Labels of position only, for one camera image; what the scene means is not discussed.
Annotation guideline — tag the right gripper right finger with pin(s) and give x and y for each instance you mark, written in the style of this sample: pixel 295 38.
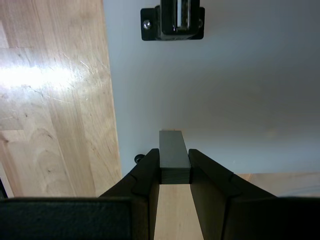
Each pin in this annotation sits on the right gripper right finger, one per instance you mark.
pixel 212 190

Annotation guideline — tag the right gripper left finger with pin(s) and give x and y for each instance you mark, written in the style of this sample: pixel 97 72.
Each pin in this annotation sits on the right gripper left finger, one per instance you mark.
pixel 145 175

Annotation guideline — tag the grey metal bar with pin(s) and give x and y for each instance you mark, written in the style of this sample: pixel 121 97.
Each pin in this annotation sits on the grey metal bar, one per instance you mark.
pixel 173 155

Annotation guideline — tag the white taskboard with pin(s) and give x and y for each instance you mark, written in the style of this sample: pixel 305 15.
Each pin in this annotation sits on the white taskboard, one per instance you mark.
pixel 237 87

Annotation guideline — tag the black board screw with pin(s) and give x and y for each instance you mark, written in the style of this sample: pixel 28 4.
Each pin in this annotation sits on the black board screw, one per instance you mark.
pixel 138 158

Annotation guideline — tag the black socket mount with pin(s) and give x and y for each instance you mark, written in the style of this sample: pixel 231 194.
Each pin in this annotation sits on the black socket mount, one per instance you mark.
pixel 172 32

